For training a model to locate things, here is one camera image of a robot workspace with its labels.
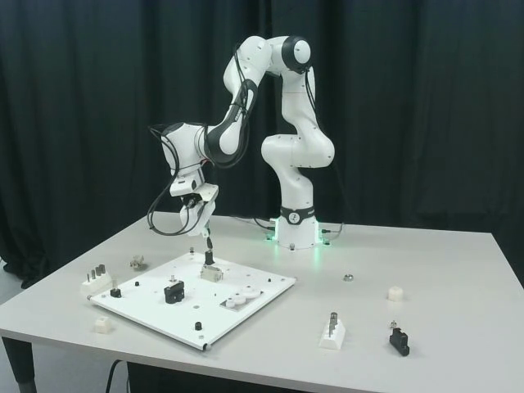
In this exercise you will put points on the large metal square peg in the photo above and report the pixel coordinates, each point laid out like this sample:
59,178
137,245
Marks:
101,272

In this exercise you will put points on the white round peg holder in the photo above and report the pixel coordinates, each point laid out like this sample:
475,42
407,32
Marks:
332,340

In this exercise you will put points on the white task board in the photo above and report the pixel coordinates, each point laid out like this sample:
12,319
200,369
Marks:
163,319

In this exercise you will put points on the large metal round peg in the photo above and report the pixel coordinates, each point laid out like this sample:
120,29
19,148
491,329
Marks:
334,318

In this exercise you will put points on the black plug holder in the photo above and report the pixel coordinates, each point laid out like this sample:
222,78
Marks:
399,340

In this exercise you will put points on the white large gear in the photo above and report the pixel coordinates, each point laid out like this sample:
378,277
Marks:
250,294

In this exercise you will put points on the black USB plug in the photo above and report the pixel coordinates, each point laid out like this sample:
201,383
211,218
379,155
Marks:
209,245

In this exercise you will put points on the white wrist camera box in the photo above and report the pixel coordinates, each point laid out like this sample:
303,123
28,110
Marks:
182,186

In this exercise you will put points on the metal hex nut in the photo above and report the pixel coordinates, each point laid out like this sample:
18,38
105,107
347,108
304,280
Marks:
349,277

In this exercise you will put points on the black curtain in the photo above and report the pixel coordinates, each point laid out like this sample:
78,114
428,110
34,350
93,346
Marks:
82,102

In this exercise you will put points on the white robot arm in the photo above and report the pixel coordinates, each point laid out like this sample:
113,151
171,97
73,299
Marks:
299,155

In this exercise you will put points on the large black bolt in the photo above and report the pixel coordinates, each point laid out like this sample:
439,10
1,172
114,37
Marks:
198,326

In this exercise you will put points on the small white plug holder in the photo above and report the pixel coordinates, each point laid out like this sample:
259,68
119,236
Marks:
103,326
396,294

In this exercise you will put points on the flat white mounting plate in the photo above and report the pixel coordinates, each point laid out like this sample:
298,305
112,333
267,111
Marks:
208,192

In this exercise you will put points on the white small gear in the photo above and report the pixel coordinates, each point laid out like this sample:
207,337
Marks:
231,304

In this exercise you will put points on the white medium gear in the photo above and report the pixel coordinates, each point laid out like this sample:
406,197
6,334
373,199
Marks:
240,299

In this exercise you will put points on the black table leg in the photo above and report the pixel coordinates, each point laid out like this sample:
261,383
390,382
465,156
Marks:
16,364

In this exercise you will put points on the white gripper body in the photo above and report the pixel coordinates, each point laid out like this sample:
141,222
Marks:
196,219

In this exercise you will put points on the white square peg holder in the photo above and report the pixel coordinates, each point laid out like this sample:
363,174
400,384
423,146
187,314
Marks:
98,285

